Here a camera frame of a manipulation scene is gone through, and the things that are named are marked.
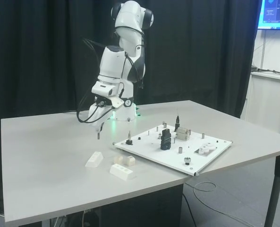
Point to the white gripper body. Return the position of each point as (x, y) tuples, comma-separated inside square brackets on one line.
[(99, 116)]

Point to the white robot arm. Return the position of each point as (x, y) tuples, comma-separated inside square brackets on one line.
[(128, 19)]

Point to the white holder with square holes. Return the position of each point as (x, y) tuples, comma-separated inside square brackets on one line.
[(94, 160)]

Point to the thick metal round peg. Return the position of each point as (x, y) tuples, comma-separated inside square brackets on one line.
[(180, 150)]

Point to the white mounting plate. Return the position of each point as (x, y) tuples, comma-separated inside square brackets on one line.
[(116, 102)]

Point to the metal BNC plug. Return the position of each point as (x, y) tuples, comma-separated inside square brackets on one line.
[(129, 136)]

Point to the small white cube holder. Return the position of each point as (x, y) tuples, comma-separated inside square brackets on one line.
[(129, 160), (118, 160)]

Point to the white holder with round holes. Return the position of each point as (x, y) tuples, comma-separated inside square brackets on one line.
[(122, 172)]

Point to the white task board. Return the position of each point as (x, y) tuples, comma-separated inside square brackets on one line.
[(154, 153)]

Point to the black D-SUB plug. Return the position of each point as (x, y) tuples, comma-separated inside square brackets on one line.
[(166, 140)]

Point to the black upright plug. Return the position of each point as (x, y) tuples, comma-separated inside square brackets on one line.
[(177, 123)]

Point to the metal bolt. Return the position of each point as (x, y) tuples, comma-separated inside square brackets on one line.
[(187, 160)]

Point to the black curtain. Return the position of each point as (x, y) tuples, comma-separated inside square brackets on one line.
[(36, 47)]

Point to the white small gear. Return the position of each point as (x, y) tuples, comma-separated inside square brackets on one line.
[(201, 151)]

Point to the white medium gear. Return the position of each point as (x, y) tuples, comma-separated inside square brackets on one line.
[(207, 150)]

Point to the white large gear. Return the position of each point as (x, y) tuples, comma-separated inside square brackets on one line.
[(211, 146)]

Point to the white cabinet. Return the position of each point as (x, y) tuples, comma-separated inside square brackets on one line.
[(267, 101)]

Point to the dark grey table leg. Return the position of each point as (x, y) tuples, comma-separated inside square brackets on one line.
[(277, 189)]

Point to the blue screen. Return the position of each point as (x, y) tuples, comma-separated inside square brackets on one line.
[(275, 14)]

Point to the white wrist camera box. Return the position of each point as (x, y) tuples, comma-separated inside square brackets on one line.
[(104, 89)]

